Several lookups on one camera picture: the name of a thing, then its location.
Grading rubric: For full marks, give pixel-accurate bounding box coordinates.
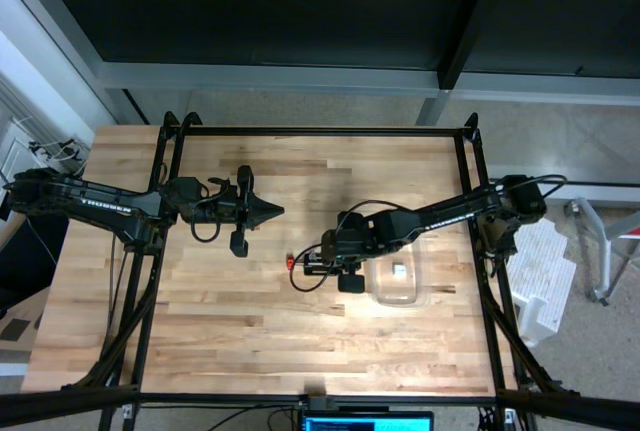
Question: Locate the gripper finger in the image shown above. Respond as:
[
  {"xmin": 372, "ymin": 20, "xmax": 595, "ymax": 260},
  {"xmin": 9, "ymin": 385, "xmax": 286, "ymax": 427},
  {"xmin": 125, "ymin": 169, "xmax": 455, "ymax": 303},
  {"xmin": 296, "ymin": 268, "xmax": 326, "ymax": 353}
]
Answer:
[
  {"xmin": 249, "ymin": 193, "xmax": 286, "ymax": 212},
  {"xmin": 249, "ymin": 210, "xmax": 286, "ymax": 231}
]

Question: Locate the grey metal chair frame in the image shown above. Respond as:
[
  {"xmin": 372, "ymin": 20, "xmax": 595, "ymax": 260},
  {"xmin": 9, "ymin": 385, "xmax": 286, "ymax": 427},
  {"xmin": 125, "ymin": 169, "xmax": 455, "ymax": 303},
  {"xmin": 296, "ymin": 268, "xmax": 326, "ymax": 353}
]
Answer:
[{"xmin": 564, "ymin": 195, "xmax": 640, "ymax": 308}]

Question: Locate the brown cardboard box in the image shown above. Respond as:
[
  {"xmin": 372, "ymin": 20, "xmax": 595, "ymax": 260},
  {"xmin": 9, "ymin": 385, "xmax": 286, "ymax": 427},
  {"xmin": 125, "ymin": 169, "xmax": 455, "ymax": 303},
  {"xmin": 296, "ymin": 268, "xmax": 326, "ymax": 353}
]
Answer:
[{"xmin": 0, "ymin": 286, "xmax": 51, "ymax": 352}]

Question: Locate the black clamp with red knob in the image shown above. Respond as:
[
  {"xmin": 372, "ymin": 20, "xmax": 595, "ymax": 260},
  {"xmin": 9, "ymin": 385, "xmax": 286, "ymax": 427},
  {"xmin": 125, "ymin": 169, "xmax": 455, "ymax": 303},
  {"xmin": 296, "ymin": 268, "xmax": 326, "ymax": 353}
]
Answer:
[{"xmin": 286, "ymin": 250, "xmax": 339, "ymax": 278}]

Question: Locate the laptop screen with blue edge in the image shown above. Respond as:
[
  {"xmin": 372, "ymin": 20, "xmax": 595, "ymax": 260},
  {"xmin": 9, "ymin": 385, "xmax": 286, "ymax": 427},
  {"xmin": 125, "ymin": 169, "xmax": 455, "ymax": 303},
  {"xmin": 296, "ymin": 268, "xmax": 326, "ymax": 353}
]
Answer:
[{"xmin": 298, "ymin": 410, "xmax": 435, "ymax": 431}]

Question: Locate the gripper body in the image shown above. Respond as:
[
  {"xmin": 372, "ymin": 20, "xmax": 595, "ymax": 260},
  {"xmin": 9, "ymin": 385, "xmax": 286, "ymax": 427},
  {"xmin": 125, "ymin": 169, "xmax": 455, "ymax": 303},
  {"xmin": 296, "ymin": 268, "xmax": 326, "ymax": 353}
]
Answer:
[
  {"xmin": 199, "ymin": 165, "xmax": 255, "ymax": 258},
  {"xmin": 321, "ymin": 227, "xmax": 369, "ymax": 296}
]

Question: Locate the white power strip with plugs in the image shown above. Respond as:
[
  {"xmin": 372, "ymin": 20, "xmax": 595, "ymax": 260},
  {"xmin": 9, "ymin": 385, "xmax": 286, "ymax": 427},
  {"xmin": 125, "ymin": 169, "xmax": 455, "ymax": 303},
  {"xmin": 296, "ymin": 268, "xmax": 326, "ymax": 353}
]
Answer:
[{"xmin": 24, "ymin": 136, "xmax": 86, "ymax": 165}]

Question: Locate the black metal frame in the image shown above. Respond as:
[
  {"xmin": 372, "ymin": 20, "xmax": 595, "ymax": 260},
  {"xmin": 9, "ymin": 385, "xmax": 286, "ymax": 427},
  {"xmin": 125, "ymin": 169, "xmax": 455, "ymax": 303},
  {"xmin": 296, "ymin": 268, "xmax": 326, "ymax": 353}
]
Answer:
[{"xmin": 0, "ymin": 110, "xmax": 640, "ymax": 431}]

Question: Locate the gripper black cable loop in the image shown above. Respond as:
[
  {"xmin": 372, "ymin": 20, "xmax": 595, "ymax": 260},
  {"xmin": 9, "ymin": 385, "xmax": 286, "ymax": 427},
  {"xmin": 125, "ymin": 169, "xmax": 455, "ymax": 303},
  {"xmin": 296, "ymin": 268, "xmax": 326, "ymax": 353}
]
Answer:
[
  {"xmin": 288, "ymin": 243, "xmax": 341, "ymax": 293},
  {"xmin": 189, "ymin": 200, "xmax": 221, "ymax": 244}
]

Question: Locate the small black fixed camera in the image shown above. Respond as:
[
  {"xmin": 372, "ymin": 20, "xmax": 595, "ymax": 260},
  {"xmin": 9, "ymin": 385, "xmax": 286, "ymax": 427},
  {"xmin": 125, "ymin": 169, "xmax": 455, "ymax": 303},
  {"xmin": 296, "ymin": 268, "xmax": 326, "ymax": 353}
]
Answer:
[{"xmin": 299, "ymin": 386, "xmax": 334, "ymax": 410}]

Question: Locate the clear plastic tub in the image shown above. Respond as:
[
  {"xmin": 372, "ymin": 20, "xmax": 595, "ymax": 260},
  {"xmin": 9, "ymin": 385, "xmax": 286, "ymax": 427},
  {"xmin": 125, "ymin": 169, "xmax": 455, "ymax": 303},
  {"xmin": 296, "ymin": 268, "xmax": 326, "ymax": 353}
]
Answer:
[{"xmin": 367, "ymin": 240, "xmax": 432, "ymax": 311}]

